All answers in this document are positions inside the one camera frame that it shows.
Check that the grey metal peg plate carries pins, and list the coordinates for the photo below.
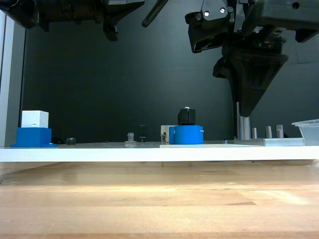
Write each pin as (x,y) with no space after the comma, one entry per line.
(274,142)

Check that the black block with silver screw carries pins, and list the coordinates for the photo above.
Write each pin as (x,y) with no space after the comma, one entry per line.
(186,115)

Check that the silver 16mm cylinder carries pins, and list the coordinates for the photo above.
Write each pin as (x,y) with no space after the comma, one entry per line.
(243,127)

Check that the white cube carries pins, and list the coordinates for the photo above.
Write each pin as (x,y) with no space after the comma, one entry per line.
(35,119)

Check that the clear plastic tub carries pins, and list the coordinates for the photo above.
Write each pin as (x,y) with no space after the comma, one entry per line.
(310,134)

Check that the white taskboard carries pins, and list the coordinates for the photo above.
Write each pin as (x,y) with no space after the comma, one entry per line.
(149,154)

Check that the blue square base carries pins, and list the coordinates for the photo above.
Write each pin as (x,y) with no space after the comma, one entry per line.
(33,137)

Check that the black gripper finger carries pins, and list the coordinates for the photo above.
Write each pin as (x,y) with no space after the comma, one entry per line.
(119,6)
(259,72)
(119,17)
(235,84)

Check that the clear plastic fitting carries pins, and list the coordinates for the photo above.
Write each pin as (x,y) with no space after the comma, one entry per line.
(130,139)

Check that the blue round clamp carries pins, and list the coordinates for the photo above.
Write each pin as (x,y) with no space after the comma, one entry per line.
(187,135)

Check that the grey window frame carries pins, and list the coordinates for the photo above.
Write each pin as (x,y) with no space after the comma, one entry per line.
(12,87)

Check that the black knurled knob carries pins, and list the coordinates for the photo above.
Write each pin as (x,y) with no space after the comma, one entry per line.
(71,141)

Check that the white connector housing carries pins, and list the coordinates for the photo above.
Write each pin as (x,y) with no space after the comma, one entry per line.
(165,130)

